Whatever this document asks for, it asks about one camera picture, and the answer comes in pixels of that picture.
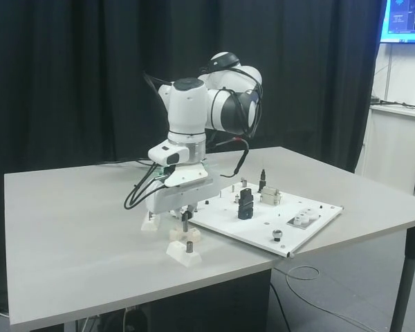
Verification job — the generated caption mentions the black cables on table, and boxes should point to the black cables on table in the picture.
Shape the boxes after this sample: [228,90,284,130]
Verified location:
[103,157,154,167]

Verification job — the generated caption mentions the white large gear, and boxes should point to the white large gear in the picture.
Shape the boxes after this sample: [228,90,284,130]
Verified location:
[303,207,322,222]

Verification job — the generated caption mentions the black pedestal under table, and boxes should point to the black pedestal under table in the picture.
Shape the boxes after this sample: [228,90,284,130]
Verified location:
[77,268,274,332]

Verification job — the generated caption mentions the white cabinet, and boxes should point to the white cabinet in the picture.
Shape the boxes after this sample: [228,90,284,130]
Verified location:
[354,103,415,201]

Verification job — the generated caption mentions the tall white peg holder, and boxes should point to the tall white peg holder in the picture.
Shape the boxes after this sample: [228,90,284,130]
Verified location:
[140,212,162,233]

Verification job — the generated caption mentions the white task board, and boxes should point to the white task board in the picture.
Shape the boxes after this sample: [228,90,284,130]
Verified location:
[188,178,345,259]

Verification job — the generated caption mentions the black table leg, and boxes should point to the black table leg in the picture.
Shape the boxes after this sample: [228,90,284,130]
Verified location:
[389,224,415,332]

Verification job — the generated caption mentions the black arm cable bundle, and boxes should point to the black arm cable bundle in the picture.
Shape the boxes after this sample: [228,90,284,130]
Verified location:
[124,64,266,210]

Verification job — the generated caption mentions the beige waterproof plug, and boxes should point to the beige waterproof plug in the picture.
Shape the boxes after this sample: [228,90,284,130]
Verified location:
[259,186,285,208]

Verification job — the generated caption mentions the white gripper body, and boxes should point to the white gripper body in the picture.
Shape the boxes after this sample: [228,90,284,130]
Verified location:
[145,175,223,217]

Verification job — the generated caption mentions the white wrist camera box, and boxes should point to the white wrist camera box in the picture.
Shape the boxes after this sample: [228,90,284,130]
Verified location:
[147,140,188,167]

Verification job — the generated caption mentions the blue screen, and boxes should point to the blue screen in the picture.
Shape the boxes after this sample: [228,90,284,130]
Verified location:
[380,0,415,44]

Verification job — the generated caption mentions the black curtain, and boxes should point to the black curtain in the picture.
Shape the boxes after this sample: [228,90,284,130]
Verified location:
[0,0,385,308]

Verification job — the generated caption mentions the low white peg holder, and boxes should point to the low white peg holder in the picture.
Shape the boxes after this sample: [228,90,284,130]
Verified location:
[165,241,203,268]

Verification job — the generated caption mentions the grey floor cable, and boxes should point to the grey floor cable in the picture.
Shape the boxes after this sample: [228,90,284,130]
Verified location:
[272,264,394,324]

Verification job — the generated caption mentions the black D-SUB plug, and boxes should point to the black D-SUB plug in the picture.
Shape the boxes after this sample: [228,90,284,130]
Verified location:
[237,188,255,221]

